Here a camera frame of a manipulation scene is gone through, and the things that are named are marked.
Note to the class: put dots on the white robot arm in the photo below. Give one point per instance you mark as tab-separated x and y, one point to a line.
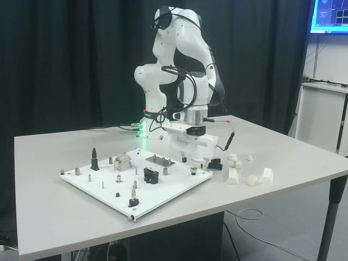
163	49

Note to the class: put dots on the metal USB plug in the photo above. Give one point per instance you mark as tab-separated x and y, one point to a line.
133	199

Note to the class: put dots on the white sloped holder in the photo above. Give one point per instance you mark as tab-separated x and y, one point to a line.
232	176
266	176

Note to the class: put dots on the white small gear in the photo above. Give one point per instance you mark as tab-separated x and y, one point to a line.
249	158

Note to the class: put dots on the metal square peg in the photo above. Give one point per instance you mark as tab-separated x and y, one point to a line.
110	160
78	172

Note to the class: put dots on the tall black plug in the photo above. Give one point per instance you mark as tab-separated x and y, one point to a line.
94	161

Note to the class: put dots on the white cabinet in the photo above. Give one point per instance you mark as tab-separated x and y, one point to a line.
320	119

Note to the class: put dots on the metal BNC plug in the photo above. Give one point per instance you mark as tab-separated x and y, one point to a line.
118	178

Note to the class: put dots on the white task board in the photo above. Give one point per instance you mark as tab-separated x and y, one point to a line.
163	190

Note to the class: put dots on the black connector block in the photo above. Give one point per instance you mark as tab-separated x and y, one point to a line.
215	164

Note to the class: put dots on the small white cube holder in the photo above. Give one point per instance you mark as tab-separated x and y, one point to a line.
252	181
238	164

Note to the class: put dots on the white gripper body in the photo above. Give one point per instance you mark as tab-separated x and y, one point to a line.
201	146

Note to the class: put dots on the black curtain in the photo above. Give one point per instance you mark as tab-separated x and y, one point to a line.
68	54

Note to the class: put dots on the dark grey table leg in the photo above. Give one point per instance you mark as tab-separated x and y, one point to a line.
330	217

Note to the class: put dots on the black D-SUB plug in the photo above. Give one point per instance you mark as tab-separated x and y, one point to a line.
150	176

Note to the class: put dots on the blue screen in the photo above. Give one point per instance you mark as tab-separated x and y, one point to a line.
329	16

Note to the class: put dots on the beige connector block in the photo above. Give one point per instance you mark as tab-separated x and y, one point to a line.
123	162

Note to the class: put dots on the thick metal round peg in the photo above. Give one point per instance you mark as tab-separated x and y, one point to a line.
164	172

